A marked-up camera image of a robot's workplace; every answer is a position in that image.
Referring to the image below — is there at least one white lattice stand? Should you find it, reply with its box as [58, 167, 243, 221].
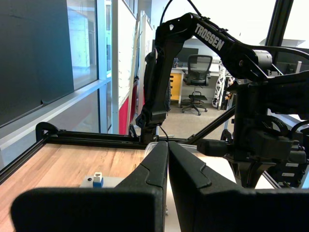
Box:
[211, 59, 236, 107]

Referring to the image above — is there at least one red partition panel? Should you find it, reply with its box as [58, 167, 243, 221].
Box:
[119, 84, 138, 135]

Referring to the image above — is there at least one clear plastic tub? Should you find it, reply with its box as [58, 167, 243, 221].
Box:
[146, 142, 197, 152]

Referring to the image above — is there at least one blue and white connector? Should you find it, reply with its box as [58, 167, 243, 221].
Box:
[92, 172, 104, 189]

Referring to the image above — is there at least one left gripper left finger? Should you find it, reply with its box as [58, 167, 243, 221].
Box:
[11, 141, 169, 232]

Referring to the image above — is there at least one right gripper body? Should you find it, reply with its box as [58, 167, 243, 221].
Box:
[197, 116, 308, 166]

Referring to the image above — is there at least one black mesh office chair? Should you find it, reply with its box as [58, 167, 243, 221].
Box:
[181, 54, 213, 116]

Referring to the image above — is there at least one black computer monitor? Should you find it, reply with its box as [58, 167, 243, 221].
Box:
[175, 47, 199, 62]

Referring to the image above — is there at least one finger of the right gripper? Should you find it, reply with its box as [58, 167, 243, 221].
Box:
[228, 160, 249, 188]
[250, 162, 276, 189]

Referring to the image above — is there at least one black controller box with labels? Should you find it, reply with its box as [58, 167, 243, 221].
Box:
[265, 159, 309, 189]

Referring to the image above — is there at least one white taskboard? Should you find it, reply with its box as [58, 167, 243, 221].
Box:
[79, 157, 236, 232]

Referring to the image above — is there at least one black aluminium frame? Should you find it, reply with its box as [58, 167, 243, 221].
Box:
[0, 0, 309, 189]

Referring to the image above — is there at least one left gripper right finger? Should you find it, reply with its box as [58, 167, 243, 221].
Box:
[169, 142, 309, 232]

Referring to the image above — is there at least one yellow drawer cabinet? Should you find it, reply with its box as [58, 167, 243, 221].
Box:
[170, 72, 183, 101]

